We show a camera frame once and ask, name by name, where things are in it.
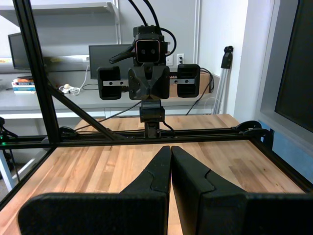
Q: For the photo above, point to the black computer monitor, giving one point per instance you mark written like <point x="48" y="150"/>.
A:
<point x="19" y="51"/>
<point x="105" y="58"/>

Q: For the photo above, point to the silver tripod with black head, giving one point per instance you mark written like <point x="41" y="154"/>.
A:
<point x="227" y="57"/>

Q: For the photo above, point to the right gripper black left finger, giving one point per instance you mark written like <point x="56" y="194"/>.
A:
<point x="110" y="213"/>

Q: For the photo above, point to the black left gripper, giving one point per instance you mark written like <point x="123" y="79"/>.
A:
<point x="110" y="90"/>

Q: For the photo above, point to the black aluminium frame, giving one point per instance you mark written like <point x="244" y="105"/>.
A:
<point x="36" y="73"/>

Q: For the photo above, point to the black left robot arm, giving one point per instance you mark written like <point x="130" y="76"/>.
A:
<point x="151" y="115"/>

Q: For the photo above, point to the grey office desk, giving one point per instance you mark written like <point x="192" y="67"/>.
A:
<point x="29" y="100"/>

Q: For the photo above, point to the black device with green light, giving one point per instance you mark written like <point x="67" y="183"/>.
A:
<point x="5" y="132"/>

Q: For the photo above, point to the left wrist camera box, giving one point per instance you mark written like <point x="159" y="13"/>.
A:
<point x="148" y="51"/>

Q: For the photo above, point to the white wall outlet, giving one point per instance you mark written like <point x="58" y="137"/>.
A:
<point x="169" y="60"/>
<point x="180" y="58"/>

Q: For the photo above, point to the white wall shelf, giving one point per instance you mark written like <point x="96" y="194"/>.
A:
<point x="73" y="7"/>

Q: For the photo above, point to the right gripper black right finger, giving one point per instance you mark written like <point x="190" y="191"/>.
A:
<point x="244" y="213"/>

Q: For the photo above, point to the stacked books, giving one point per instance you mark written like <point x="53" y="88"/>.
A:
<point x="23" y="86"/>

